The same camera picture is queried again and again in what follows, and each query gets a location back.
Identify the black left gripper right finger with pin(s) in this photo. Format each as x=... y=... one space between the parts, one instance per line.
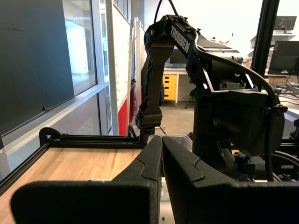
x=222 y=203

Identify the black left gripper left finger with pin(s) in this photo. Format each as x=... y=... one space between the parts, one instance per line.
x=93 y=200

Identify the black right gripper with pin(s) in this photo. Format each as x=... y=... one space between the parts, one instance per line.
x=233 y=121

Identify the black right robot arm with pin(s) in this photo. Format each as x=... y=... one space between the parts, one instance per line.
x=154 y=81

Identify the white taskboard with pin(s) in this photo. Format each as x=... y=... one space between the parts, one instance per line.
x=166 y=205

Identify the black office chair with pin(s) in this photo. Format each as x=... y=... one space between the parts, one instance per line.
x=191 y=100

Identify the clear plastic tub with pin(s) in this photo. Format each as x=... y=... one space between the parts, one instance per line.
x=180 y=140

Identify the white desk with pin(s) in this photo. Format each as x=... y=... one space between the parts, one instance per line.
x=181 y=70
x=292 y=102

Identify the yellow drawer cabinet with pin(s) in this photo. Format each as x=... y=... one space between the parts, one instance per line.
x=170 y=86

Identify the large black monitor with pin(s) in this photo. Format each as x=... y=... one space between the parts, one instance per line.
x=285 y=58

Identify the small black monitor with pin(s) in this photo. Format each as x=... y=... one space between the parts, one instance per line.
x=177 y=57

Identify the red panel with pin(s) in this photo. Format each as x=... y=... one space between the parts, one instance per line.
x=122 y=119
x=132 y=100

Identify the black monitor on stand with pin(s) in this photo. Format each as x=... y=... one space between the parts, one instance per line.
x=286 y=22

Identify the narrow white partition panel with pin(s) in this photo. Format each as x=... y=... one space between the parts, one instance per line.
x=139 y=46

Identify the wide white partition panel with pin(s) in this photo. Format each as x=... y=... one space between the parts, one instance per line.
x=121 y=58

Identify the glass window pane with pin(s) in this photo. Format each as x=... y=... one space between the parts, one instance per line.
x=79 y=46

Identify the black frame rail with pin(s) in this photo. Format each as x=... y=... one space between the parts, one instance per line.
x=289 y=168
x=93 y=138

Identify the black frame post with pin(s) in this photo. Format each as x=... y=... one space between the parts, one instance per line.
x=266 y=35

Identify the grey window sill rail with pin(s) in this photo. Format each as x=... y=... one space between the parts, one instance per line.
x=58 y=109

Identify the white window frame post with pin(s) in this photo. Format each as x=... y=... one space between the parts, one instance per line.
x=100 y=58

